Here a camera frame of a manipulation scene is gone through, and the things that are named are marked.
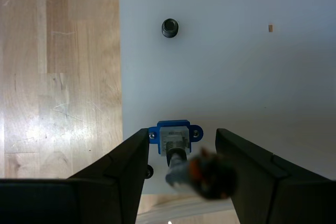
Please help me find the grey cable with clear plug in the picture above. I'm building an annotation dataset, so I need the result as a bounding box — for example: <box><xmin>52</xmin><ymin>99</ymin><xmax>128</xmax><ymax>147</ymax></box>
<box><xmin>159</xmin><ymin>126</ymin><xmax>238</xmax><ymax>200</ymax></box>

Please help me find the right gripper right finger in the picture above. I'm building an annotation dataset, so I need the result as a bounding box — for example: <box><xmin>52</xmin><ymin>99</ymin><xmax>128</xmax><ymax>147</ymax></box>
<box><xmin>215</xmin><ymin>128</ymin><xmax>336</xmax><ymax>224</ymax></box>

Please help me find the black threaded stud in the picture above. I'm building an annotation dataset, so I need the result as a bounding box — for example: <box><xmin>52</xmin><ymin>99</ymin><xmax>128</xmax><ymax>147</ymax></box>
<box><xmin>161</xmin><ymin>18</ymin><xmax>179</xmax><ymax>38</ymax></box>

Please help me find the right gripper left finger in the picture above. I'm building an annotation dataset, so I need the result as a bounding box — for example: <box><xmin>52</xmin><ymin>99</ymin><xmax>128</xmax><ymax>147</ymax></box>
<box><xmin>0</xmin><ymin>128</ymin><xmax>150</xmax><ymax>224</ymax></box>

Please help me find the white task board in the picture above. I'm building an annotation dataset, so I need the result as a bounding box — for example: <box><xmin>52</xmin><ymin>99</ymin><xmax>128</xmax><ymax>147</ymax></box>
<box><xmin>117</xmin><ymin>0</ymin><xmax>336</xmax><ymax>195</ymax></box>

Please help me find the blue socket block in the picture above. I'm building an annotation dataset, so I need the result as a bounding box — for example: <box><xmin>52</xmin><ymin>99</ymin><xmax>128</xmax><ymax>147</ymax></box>
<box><xmin>148</xmin><ymin>120</ymin><xmax>205</xmax><ymax>154</ymax></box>

